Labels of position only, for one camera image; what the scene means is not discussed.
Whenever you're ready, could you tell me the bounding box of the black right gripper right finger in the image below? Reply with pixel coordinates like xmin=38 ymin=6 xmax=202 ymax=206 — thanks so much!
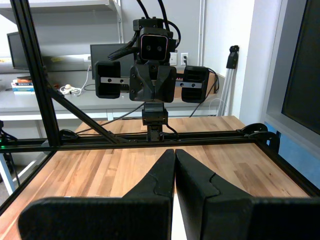
xmin=175 ymin=149 xmax=320 ymax=240

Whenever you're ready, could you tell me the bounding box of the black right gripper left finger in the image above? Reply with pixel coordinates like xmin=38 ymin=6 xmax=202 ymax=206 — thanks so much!
xmin=17 ymin=149 xmax=175 ymax=240

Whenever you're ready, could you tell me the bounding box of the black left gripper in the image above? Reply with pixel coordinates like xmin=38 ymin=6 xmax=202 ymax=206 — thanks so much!
xmin=94 ymin=59 xmax=210 ymax=103

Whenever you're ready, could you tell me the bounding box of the black computer monitor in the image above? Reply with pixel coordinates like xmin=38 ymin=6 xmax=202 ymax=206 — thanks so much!
xmin=89 ymin=43 xmax=137 ymax=80
xmin=6 ymin=31 xmax=33 ymax=71

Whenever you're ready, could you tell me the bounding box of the brown cardboard box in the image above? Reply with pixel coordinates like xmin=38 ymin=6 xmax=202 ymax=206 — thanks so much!
xmin=173 ymin=69 xmax=218 ymax=99

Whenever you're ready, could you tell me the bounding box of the aluminium stand with black head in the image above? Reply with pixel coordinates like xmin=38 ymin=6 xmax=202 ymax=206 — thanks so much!
xmin=217 ymin=45 xmax=240 ymax=116

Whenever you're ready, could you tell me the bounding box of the stack of books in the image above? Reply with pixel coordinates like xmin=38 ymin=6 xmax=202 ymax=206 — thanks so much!
xmin=11 ymin=79 xmax=36 ymax=95

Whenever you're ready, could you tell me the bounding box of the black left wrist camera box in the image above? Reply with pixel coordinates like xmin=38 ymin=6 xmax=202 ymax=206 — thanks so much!
xmin=138 ymin=26 xmax=173 ymax=61

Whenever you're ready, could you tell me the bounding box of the braided black arm cable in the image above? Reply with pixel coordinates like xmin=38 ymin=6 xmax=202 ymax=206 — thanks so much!
xmin=107 ymin=34 xmax=138 ymax=61

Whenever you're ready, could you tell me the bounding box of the looping black arm cable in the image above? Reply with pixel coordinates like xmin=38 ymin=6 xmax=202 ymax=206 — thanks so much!
xmin=157 ymin=0 xmax=181 ymax=50

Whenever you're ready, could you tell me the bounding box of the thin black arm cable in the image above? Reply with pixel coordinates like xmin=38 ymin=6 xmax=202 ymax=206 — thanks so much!
xmin=136 ymin=0 xmax=151 ymax=20

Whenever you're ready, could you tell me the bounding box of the white power cable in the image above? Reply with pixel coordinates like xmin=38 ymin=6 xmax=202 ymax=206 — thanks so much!
xmin=59 ymin=65 xmax=92 ymax=97

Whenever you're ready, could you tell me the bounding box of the white wall shelf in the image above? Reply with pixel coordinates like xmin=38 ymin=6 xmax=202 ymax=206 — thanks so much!
xmin=0 ymin=0 xmax=124 ymax=44

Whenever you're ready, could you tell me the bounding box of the black aluminium table frame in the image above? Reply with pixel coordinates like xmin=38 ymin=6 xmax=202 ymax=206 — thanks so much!
xmin=0 ymin=0 xmax=320 ymax=208

